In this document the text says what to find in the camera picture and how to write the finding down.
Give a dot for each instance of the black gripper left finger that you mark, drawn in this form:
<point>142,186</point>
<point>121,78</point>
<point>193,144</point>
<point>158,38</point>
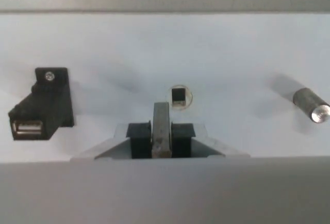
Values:
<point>138,141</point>

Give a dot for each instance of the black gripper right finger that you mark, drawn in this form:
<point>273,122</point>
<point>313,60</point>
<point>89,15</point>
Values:
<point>181,141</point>

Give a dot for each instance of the metal square peg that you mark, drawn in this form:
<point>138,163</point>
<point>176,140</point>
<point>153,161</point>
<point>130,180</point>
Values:
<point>161,128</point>

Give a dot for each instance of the white task board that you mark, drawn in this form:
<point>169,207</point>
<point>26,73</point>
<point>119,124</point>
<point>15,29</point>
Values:
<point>165,48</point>

